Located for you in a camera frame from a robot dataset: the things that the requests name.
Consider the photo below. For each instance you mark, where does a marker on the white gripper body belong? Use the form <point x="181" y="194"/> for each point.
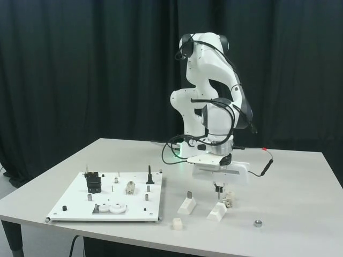
<point x="227" y="172"/>

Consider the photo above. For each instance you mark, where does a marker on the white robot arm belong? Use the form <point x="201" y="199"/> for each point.
<point x="198" y="107"/>

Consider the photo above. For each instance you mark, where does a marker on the white peg holder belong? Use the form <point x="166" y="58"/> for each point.
<point x="187" y="207"/>
<point x="216" y="211"/>

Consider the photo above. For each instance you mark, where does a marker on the metal square peg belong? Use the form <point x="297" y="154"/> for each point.
<point x="190" y="195"/>

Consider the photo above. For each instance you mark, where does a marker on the thick metal round peg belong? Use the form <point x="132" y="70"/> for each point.
<point x="89" y="198"/>

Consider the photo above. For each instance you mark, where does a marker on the small metal nut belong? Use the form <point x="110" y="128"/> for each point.
<point x="257" y="223"/>

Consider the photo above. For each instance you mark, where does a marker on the small white cube holder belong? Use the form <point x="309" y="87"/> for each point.
<point x="177" y="224"/>

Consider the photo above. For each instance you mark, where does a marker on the tall black plug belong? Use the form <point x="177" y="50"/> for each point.
<point x="149" y="176"/>

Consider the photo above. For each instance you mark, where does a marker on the beige connector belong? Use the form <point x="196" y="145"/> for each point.
<point x="130" y="188"/>

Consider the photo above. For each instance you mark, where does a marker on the white large gear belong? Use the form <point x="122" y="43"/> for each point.
<point x="118" y="208"/>

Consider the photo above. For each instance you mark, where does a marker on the metal BNC plug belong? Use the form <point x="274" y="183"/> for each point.
<point x="115" y="180"/>

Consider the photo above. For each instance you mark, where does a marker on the white task board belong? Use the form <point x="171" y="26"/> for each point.
<point x="107" y="198"/>

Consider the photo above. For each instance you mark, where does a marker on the white medium gear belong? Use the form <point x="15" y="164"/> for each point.
<point x="104" y="208"/>

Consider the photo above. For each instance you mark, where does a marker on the black D-SUB plug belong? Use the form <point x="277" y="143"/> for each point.
<point x="93" y="183"/>

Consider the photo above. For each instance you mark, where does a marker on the black curtain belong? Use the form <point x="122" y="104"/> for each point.
<point x="80" y="67"/>

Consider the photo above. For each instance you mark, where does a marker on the dark table leg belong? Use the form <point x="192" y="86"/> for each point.
<point x="12" y="238"/>

